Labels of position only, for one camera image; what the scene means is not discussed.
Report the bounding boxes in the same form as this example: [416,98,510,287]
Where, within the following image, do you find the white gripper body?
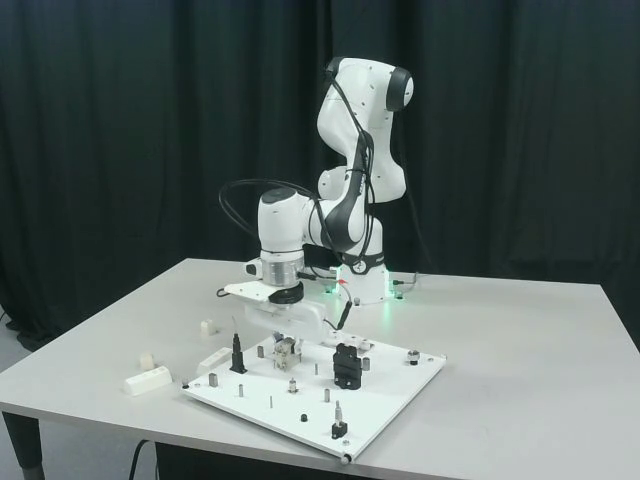
[243,302,329,346]

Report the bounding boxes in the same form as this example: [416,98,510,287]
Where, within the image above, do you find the beige metal waterproof plug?
[272,342,304,375]

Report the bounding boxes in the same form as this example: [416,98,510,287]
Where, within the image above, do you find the black Ethernet plug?
[229,315,247,370]

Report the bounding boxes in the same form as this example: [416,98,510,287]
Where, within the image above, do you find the black D-SUB plug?
[332,342,364,392]

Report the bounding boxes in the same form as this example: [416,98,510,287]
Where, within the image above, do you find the long white peg holder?
[197,349,234,373]
[123,367,173,398]

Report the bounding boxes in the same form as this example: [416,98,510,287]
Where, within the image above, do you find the metal USB plug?
[330,399,350,441]

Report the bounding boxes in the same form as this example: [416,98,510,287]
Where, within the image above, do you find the white task board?
[180,319,447,464]

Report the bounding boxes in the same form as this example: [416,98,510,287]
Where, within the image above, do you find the black box under table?
[154,442,351,480]

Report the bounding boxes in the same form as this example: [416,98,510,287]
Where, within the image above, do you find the black curtain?
[0,0,640,351]

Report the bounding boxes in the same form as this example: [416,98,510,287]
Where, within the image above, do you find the dark table leg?
[2,412,42,480]

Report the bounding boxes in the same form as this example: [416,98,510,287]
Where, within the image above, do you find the silver wrist ring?
[259,254,305,289]

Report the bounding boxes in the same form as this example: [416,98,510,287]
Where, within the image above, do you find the flat white mount plate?
[223,280,274,304]

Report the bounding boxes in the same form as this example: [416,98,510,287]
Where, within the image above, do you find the grey base connector cable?
[389,272,419,294]

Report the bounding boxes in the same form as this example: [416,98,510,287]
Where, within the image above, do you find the black looped wrist cable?
[217,178,312,251]

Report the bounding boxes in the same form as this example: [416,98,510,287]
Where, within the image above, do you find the black floor cable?
[130,439,157,480]

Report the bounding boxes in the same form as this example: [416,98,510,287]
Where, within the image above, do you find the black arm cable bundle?
[323,62,382,207]

